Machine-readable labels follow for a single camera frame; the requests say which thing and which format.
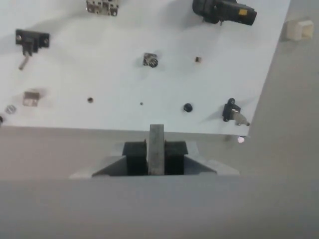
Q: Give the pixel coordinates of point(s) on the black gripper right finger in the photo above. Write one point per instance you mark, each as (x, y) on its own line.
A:
(174, 156)

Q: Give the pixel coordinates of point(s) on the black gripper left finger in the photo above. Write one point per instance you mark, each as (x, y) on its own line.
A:
(135, 156)

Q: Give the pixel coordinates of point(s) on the metal square peg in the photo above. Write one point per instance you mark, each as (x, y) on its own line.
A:
(156, 154)

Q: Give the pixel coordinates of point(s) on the white task board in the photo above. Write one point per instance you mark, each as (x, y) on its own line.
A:
(112, 82)

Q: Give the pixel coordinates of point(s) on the black D-SUB plug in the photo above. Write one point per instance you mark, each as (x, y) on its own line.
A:
(224, 11)

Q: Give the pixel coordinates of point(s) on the beige metal connector block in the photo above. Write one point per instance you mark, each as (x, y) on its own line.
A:
(102, 5)

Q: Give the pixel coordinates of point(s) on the small cream plug holder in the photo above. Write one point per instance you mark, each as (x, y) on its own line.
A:
(297, 30)

